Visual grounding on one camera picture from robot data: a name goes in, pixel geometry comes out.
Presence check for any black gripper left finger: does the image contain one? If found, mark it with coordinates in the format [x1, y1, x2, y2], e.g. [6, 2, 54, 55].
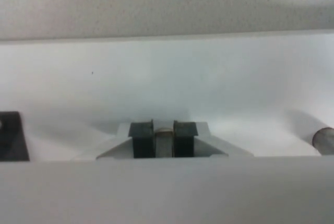
[96, 119, 157, 160]

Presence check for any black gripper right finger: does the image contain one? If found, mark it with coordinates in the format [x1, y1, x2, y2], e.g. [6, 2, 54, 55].
[172, 119, 255, 159]

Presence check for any metal square peg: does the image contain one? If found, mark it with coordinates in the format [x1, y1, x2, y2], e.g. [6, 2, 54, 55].
[155, 127, 174, 159]

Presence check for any metal round peg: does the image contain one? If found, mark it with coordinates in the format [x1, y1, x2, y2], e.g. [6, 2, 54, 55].
[312, 127, 334, 157]

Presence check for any white task board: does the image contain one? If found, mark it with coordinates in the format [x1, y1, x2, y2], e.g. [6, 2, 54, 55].
[0, 30, 334, 162]

